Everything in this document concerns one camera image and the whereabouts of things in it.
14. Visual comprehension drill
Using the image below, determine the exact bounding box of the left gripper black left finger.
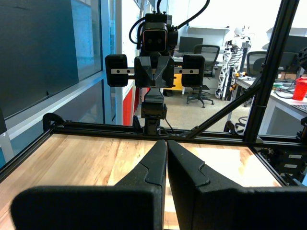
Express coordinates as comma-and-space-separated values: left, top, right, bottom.
11, 139, 167, 230

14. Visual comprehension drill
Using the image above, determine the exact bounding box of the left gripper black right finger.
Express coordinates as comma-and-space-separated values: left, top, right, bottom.
167, 140, 307, 230

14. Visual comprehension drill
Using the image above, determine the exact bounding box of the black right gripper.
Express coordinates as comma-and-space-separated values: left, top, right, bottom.
105, 50, 206, 89

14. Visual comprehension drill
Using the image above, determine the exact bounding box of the yellow cabinet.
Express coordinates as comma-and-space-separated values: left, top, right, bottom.
163, 73, 186, 95

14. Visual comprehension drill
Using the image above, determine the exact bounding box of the white and red cabinet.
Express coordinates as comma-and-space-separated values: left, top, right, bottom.
116, 79, 141, 127

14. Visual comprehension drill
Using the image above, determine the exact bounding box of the small black monitor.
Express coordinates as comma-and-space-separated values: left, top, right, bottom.
178, 36, 204, 54

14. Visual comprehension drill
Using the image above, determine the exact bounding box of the black office chair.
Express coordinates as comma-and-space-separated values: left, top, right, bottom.
186, 44, 221, 108

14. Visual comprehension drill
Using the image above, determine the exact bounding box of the black controller box stack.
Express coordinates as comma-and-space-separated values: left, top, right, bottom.
254, 145, 307, 186

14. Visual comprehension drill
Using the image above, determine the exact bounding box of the white humanoid robot figure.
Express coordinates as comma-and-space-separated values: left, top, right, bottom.
215, 24, 255, 99

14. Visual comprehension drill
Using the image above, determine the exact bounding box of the grey mesh office chair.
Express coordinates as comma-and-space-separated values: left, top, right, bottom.
246, 51, 268, 80

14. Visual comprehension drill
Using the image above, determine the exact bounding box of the white desk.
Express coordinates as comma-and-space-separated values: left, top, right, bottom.
236, 78, 307, 136

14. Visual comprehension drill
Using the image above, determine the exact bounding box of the red plastic cup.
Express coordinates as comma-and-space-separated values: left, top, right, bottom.
292, 76, 307, 101

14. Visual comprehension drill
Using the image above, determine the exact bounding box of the large black monitor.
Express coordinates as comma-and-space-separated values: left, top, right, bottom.
279, 35, 307, 70

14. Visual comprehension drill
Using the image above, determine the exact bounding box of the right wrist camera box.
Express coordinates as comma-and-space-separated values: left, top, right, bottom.
141, 22, 169, 52

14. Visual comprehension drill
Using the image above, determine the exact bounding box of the looped black right arm cable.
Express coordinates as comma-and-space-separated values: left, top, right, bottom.
129, 16, 147, 50

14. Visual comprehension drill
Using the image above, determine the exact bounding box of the white wall shelf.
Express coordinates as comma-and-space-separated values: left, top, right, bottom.
186, 25, 231, 45

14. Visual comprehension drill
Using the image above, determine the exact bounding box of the black aluminium table frame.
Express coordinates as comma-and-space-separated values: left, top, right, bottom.
0, 0, 307, 187

